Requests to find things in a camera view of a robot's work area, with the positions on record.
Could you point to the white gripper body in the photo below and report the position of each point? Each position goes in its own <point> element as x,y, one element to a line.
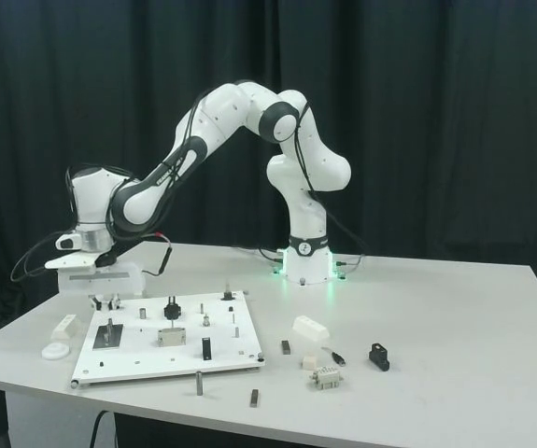
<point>102,282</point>

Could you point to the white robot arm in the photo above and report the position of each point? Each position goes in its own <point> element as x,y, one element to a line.
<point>230,116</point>

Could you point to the white large gear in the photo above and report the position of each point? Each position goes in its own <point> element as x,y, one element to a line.
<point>54,351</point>

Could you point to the white peg holder block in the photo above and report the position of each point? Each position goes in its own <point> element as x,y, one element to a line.
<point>66,326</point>
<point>312,331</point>

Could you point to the flat white mounting plate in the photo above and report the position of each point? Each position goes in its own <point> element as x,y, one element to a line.
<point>69,262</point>

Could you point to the black round plug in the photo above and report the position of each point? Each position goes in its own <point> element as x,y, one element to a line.
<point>172,309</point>

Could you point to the thin black rod red tag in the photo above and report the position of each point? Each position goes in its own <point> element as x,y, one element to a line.
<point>166,261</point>

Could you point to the white task board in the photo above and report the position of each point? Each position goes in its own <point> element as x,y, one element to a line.
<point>156,354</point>

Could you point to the black bolt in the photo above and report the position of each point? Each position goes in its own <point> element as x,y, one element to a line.
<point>227,294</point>

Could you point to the metal round peg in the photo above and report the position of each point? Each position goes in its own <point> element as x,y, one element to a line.
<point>199,383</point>

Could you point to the metal square peg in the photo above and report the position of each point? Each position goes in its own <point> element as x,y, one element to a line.
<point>254,400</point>
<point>286,348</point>

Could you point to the small white cube holder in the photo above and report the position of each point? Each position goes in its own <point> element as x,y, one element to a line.
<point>310,362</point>

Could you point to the metal connector plug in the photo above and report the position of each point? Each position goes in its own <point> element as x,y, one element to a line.
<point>324,377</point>

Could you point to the black D-SUB plug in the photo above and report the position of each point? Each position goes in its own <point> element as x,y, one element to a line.
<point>378,357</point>

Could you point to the black curtain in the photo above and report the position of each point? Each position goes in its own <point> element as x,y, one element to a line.
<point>436,116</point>

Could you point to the small white camera box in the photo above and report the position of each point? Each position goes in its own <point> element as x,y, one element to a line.
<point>67,242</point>

